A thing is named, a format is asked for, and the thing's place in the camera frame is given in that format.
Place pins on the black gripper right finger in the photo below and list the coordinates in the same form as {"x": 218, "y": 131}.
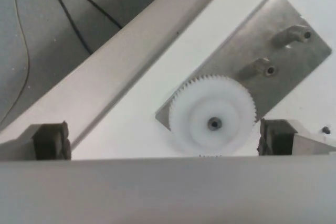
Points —
{"x": 275, "y": 140}

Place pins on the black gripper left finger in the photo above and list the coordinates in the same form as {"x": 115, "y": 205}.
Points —
{"x": 50, "y": 142}

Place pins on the white large gear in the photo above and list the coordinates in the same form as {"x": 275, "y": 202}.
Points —
{"x": 189, "y": 119}

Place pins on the white task board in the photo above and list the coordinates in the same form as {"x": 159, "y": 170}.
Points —
{"x": 199, "y": 37}

